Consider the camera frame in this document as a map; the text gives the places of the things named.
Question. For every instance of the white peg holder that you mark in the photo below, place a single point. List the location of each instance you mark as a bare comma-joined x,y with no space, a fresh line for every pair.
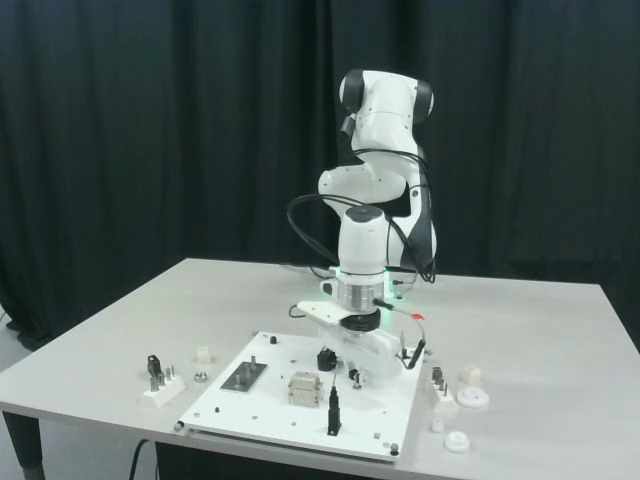
445,402
165,397

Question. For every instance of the metal bolt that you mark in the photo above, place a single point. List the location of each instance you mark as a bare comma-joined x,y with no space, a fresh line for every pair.
200,376

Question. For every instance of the white large gear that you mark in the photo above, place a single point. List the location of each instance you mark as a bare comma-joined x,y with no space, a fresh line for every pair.
472,398

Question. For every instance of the black table leg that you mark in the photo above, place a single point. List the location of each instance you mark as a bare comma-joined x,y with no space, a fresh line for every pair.
20,440

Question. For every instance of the white small holder block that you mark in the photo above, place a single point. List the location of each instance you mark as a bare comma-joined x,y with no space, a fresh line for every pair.
202,356
472,375

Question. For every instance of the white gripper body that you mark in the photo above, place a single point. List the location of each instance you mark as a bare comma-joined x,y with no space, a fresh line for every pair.
382,357

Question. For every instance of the black curtain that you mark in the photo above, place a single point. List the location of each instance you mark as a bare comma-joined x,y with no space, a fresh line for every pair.
150,125

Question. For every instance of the white task board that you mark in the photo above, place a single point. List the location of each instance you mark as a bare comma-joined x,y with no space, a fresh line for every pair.
260,415

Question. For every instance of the white medium gear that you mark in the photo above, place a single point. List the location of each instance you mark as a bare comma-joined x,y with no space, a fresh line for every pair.
457,441

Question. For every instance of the white small gear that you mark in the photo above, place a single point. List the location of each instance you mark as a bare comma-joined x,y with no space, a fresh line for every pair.
437,425

